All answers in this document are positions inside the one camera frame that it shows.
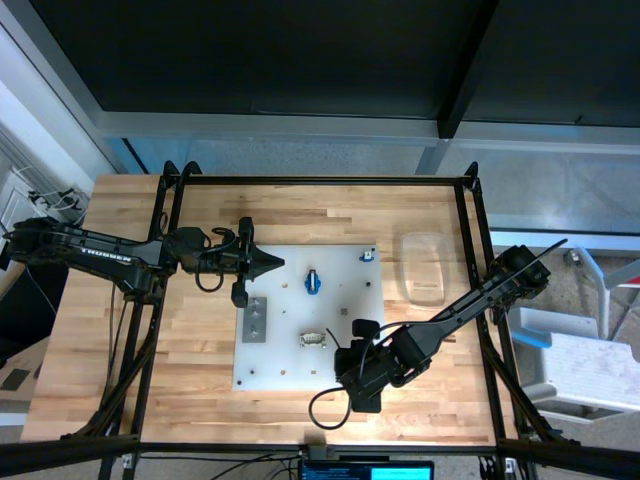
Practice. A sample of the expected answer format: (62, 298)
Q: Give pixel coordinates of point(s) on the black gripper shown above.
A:
(370, 370)
(235, 257)

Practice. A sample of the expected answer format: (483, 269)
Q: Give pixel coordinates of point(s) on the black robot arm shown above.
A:
(100, 252)
(450, 315)

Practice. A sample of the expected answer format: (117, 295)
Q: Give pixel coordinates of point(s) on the beige multi-pin connector housing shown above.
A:
(312, 341)

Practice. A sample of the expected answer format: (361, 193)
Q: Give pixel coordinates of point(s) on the blue connector holder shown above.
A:
(305, 286)

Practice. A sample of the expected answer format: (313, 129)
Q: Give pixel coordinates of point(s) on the white bar plug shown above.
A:
(313, 280)

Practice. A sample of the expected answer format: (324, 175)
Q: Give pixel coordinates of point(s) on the white mounting board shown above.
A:
(290, 310)

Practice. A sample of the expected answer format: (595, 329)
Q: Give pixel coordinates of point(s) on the grey metal plate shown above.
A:
(250, 337)

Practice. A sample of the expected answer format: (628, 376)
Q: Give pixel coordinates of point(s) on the small blue holder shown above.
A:
(362, 259)

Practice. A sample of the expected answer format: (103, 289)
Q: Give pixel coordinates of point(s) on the laptop screen with blue edge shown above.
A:
(390, 472)

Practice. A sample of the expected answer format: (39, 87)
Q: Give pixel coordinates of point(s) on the clear plastic tub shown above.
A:
(422, 270)

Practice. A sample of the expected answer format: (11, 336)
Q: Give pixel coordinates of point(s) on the white step stool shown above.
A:
(590, 370)

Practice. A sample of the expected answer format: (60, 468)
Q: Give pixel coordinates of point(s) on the black low camera mount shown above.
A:
(316, 450)

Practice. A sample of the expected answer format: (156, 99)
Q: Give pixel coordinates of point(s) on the black table frame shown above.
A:
(320, 178)

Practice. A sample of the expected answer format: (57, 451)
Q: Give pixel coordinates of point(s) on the white metal chair frame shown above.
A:
(602, 300)

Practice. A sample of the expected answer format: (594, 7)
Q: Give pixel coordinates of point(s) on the black vertical post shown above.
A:
(465, 75)

